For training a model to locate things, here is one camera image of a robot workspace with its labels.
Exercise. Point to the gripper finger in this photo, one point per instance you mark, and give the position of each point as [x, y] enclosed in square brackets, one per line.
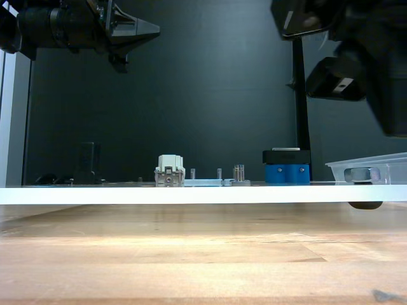
[146, 28]
[394, 111]
[127, 44]

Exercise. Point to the silver M12 hex nut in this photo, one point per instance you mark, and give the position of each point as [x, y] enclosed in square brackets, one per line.
[362, 174]

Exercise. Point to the clear plastic tub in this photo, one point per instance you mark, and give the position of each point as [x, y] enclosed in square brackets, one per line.
[394, 165]

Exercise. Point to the black M12 bolt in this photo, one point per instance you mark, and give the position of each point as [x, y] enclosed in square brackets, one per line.
[364, 206]

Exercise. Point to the black connector block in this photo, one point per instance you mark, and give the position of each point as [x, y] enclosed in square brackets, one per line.
[286, 156]

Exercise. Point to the beige connector housing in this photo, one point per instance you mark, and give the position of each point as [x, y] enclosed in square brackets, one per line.
[168, 165]

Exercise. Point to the white board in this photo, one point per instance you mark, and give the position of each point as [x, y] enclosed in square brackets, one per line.
[159, 195]

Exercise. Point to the clear acrylic bar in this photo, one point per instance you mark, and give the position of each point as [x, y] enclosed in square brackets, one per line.
[203, 182]

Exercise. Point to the silver metal socket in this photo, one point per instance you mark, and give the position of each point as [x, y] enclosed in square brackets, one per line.
[239, 174]

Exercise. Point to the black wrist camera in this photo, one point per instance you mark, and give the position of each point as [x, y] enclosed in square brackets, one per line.
[299, 19]

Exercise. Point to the black wall post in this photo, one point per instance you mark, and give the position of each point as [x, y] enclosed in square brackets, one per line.
[302, 133]

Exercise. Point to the blue plastic mount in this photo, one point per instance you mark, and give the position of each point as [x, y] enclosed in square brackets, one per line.
[287, 178]

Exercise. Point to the silver standoff post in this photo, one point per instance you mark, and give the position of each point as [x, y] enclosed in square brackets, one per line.
[219, 173]
[192, 173]

